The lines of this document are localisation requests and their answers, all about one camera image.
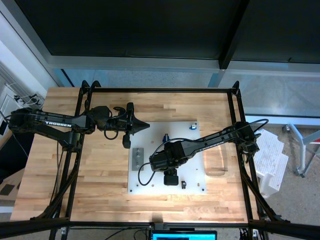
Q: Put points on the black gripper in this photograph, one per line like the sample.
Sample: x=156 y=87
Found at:
x=170 y=180
x=120 y=123

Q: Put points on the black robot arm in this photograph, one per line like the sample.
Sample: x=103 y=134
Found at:
x=212 y=141
x=57 y=122

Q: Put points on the black connector housing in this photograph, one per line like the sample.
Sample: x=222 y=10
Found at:
x=183 y=185

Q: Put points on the blue round connector socket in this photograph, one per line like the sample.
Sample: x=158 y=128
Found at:
x=165 y=137

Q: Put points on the white plastic board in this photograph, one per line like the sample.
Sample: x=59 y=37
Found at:
x=147 y=150

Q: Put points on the grey metal plate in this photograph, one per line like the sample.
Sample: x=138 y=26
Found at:
x=141 y=160

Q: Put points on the clear plastic tub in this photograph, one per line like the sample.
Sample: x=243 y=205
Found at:
x=216 y=162

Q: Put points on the small blue white socket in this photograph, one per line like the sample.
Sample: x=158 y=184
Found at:
x=192 y=127

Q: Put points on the blue lit screen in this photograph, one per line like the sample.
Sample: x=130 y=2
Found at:
x=182 y=236

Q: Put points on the white foam packing block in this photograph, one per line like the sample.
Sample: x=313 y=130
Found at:
x=272 y=172

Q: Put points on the grey metal stand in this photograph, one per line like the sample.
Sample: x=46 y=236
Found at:
x=303 y=155

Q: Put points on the brown cardboard box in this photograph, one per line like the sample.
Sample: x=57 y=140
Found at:
x=12 y=180

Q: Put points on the black aluminium frame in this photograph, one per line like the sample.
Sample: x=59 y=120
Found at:
x=160 y=90

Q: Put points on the small black camera box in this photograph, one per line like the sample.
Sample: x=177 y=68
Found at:
x=158 y=226

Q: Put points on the black vertical wall post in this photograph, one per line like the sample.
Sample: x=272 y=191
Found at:
x=232 y=37

